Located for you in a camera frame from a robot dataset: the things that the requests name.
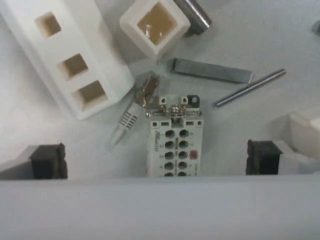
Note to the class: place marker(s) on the white Ethernet plug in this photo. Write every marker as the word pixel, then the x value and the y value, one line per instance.
pixel 126 120

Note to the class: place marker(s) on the metal square peg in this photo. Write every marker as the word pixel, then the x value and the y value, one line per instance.
pixel 212 70

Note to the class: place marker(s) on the thin metal round peg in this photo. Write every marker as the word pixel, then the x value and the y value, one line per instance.
pixel 250 88

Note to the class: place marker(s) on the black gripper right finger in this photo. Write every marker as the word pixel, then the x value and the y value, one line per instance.
pixel 262 160

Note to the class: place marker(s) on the thick metal round peg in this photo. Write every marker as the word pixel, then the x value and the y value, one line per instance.
pixel 195 15

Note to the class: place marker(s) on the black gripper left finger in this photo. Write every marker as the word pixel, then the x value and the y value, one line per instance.
pixel 50 162

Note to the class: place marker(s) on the white three-hole peg holder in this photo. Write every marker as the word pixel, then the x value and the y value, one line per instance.
pixel 32 50

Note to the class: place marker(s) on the white single-hole peg holder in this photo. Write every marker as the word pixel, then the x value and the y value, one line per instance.
pixel 130 27

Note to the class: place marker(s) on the small white holder block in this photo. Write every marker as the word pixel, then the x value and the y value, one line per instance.
pixel 300 132

